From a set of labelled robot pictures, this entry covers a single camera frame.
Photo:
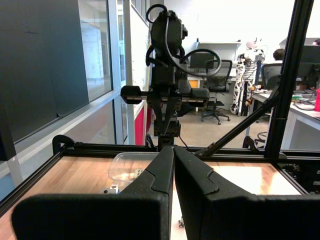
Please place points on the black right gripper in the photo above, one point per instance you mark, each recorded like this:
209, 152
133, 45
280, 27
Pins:
163, 80

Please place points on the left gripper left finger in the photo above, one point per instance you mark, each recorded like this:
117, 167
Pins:
100, 217

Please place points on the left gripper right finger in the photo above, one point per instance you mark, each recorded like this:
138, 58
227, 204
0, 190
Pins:
237, 217

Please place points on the grey HAN10E connector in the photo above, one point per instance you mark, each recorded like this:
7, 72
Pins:
139, 173

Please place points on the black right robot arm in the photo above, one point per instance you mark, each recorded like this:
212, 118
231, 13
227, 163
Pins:
166, 37

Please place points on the small silver connector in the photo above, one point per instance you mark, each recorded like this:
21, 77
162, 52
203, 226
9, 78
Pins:
181, 223

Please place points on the red panel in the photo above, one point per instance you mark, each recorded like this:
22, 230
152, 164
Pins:
140, 125

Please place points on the clear plastic tub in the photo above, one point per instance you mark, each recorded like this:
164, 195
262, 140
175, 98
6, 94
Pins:
120, 165

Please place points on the white board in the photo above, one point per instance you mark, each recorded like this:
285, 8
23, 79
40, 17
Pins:
178, 205

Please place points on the black mesh office chair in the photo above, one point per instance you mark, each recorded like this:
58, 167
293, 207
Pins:
217, 80

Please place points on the black computer monitor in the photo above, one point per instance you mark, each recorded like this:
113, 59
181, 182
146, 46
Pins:
310, 57
200, 60

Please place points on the white lattice robot figure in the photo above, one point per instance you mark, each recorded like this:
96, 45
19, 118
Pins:
238, 82

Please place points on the dark office chair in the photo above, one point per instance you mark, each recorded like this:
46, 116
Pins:
271, 75

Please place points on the white work desk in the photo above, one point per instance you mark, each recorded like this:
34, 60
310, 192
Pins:
300, 120

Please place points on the person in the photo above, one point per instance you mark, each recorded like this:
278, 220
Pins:
278, 53

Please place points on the pink object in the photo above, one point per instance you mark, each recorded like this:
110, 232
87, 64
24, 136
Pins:
317, 100

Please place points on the black metal frame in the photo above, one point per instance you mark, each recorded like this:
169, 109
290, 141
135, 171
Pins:
287, 75

